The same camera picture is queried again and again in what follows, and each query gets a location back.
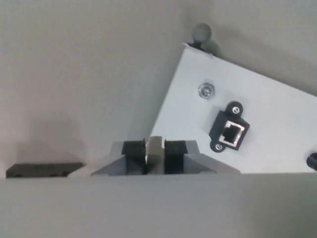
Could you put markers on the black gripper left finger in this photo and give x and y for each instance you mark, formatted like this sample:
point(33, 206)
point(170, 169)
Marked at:
point(135, 158)

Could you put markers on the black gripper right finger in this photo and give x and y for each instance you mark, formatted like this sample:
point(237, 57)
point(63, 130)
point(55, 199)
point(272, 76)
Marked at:
point(174, 158)

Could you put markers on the black D-SUB plug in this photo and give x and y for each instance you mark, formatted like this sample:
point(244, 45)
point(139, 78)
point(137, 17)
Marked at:
point(44, 169)

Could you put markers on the white task board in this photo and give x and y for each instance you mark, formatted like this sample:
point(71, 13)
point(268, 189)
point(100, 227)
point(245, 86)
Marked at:
point(267, 104)

